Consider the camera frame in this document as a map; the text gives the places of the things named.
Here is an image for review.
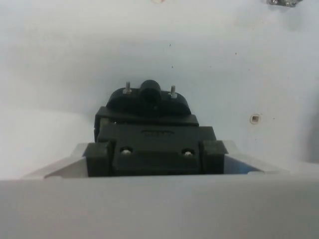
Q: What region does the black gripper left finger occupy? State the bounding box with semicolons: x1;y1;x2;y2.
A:
21;139;118;179

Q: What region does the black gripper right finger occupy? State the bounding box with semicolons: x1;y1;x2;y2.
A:
201;139;282;175

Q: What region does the black D-SUB plug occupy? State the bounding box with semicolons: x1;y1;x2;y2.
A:
94;79;216;177

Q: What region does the white task board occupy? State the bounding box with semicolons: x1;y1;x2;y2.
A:
0;0;319;180

